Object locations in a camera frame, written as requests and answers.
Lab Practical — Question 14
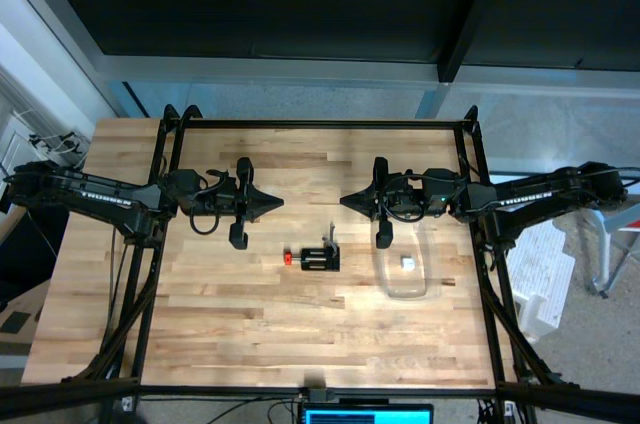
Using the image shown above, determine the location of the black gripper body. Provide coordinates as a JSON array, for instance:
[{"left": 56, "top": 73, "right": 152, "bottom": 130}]
[
  {"left": 212, "top": 157, "right": 257, "bottom": 251},
  {"left": 373, "top": 157, "right": 421, "bottom": 250}
]

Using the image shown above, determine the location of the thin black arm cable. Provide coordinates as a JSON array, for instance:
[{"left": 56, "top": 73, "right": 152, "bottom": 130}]
[
  {"left": 188, "top": 193, "right": 222, "bottom": 237},
  {"left": 378, "top": 171, "right": 427, "bottom": 221}
]

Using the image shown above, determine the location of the white cable bundle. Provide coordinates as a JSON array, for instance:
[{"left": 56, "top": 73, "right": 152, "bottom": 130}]
[{"left": 27, "top": 131, "right": 84, "bottom": 155}]

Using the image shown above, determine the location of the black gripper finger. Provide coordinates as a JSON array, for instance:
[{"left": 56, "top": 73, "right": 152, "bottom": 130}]
[
  {"left": 340, "top": 202, "right": 377, "bottom": 220},
  {"left": 251, "top": 183, "right": 285, "bottom": 205},
  {"left": 339, "top": 181, "right": 377, "bottom": 204},
  {"left": 251, "top": 202, "right": 284, "bottom": 223}
]

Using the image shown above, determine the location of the flat brown cardboard box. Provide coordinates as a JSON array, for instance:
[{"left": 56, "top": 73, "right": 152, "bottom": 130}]
[{"left": 0, "top": 278, "right": 51, "bottom": 370}]

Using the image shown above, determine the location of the laptop screen with blue edge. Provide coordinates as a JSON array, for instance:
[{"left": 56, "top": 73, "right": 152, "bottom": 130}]
[{"left": 298, "top": 402, "right": 435, "bottom": 424}]

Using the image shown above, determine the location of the small black camera mount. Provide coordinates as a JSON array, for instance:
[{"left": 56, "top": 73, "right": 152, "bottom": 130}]
[{"left": 298, "top": 378, "right": 334, "bottom": 403}]

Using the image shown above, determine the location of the black aluminium frame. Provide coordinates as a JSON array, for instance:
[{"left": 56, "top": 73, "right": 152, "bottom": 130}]
[{"left": 0, "top": 103, "right": 640, "bottom": 424}]

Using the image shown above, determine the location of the clear plastic tub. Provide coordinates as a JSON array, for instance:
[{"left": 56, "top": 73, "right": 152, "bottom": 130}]
[{"left": 372, "top": 221, "right": 444, "bottom": 301}]

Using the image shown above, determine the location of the grey metal stand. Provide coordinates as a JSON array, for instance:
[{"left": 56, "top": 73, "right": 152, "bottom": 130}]
[{"left": 579, "top": 208, "right": 640, "bottom": 300}]

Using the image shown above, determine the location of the black clamp with orange knob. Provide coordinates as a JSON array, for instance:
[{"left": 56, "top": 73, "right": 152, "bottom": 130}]
[{"left": 283, "top": 245, "right": 342, "bottom": 274}]

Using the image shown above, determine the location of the white foam block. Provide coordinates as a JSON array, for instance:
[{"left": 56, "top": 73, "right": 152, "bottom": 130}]
[{"left": 504, "top": 221, "right": 576, "bottom": 345}]

